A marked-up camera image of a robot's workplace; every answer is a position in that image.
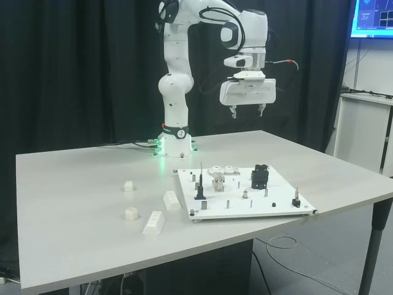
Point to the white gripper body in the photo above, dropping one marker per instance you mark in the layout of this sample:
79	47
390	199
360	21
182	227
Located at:
247	93

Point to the beige metal waterproof plug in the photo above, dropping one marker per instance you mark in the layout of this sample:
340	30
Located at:
218	182

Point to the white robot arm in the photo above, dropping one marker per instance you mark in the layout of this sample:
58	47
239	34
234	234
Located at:
175	55

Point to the white small gear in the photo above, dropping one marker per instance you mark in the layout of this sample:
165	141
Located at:
229	168

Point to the black D-SUB plug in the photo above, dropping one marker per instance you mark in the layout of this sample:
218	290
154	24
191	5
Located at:
259	178

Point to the black Ethernet plug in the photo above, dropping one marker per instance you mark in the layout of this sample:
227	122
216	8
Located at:
200	184

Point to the metal BNC plug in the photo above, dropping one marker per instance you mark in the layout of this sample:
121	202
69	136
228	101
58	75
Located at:
245	195

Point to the metal USB plug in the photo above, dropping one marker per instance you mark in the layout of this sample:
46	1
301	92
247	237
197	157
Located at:
296	198

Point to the large metal square peg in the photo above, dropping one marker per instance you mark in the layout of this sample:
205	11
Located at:
204	206

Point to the white task board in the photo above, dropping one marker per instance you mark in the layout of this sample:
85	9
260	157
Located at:
239	212

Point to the white cabinet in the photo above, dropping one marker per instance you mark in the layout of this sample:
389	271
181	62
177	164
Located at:
362	129

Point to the long white peg holder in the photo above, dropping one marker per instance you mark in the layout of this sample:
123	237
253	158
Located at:
171	201
153	223

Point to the blue screen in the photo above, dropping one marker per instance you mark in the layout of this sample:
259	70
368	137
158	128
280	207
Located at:
373	18

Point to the black curtain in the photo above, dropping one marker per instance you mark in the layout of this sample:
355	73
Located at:
76	61

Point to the dark table leg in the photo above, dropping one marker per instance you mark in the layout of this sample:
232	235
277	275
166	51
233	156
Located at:
373	246

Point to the flat white mount plate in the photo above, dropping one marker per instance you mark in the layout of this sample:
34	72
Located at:
248	75

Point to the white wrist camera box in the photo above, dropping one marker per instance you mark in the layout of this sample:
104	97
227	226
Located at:
235	61

